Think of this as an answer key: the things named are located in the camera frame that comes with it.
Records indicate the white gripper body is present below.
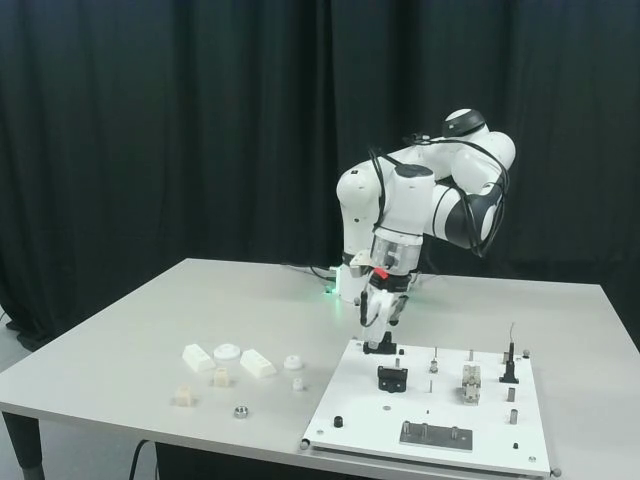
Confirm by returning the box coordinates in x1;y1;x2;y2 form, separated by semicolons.
360;287;404;346

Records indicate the black D-SUB plug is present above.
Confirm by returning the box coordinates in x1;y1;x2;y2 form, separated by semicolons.
363;332;398;356

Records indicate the thin black rod red tag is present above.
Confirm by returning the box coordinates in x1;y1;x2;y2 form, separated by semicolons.
358;268;390;329

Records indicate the white task board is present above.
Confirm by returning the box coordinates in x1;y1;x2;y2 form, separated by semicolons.
302;340;555;475

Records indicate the white wedge-shaped holder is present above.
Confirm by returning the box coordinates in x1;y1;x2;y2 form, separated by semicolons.
181;343;217;373
239;349;278;378

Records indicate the black curtain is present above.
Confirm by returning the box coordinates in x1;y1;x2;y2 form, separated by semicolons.
0;0;640;347

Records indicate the black table leg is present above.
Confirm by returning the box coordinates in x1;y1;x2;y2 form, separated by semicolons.
1;411;42;480

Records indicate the black cable behind arm foot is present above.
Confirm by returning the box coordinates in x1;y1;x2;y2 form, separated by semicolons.
282;261;342;282

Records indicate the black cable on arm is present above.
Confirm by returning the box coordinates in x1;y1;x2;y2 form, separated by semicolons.
368;143;401;229
407;130;512;259

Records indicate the black plug with thin wire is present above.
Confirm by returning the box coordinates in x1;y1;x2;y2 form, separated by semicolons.
497;323;522;384

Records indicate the black cable under table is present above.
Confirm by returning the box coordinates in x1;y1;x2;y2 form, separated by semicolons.
130;438;157;480

